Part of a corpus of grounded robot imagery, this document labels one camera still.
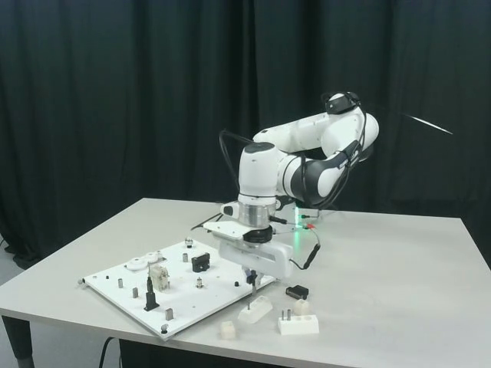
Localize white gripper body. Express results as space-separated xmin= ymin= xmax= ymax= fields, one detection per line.
xmin=217 ymin=237 xmax=295 ymax=280

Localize white peg holder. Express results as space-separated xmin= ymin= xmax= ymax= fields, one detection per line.
xmin=276 ymin=313 xmax=321 ymax=336
xmin=237 ymin=295 xmax=273 ymax=322

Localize black D-SUB plug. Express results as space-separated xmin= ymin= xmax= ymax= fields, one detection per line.
xmin=285 ymin=285 xmax=309 ymax=302

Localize flat white mounting plate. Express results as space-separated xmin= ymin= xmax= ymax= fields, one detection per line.
xmin=202 ymin=219 xmax=252 ymax=243

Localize black D-SUB socket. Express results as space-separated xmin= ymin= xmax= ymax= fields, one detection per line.
xmin=191 ymin=252 xmax=212 ymax=274

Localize white task board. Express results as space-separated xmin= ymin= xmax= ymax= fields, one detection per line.
xmin=78 ymin=239 xmax=279 ymax=339

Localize black USB plug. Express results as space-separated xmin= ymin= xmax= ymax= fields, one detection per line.
xmin=143 ymin=268 xmax=160 ymax=312

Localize black curtain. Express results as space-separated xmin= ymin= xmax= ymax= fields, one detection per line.
xmin=0 ymin=0 xmax=491 ymax=265

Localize black table leg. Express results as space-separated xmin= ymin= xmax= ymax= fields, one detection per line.
xmin=0 ymin=314 xmax=38 ymax=368

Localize thin black rod on wire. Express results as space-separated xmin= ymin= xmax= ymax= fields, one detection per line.
xmin=302 ymin=224 xmax=321 ymax=271

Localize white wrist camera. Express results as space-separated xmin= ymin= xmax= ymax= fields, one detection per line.
xmin=220 ymin=202 xmax=242 ymax=220

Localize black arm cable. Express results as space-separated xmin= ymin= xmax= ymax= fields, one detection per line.
xmin=218 ymin=129 xmax=254 ymax=192
xmin=298 ymin=90 xmax=370 ymax=211

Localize black cable under table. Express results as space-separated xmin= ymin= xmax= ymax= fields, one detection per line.
xmin=99 ymin=336 xmax=117 ymax=368

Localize long thin cable tie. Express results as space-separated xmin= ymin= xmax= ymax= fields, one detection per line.
xmin=398 ymin=112 xmax=454 ymax=136

